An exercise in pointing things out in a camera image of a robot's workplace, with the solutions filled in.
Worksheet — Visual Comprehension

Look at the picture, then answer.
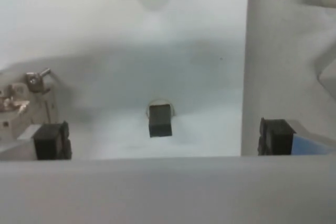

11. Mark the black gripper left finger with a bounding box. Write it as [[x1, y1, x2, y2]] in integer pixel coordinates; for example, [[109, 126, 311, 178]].
[[0, 120, 72, 161]]

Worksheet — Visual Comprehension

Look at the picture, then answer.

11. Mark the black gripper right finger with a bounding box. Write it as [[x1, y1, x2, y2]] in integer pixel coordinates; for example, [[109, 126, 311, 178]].
[[258, 117, 336, 156]]

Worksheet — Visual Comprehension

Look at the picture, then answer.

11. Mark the metal square peg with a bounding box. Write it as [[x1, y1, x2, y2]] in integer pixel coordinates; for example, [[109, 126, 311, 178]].
[[148, 104, 174, 138]]

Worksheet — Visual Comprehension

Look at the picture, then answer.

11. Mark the white task board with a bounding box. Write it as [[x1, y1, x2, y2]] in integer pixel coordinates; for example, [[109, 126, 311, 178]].
[[0, 0, 249, 161]]

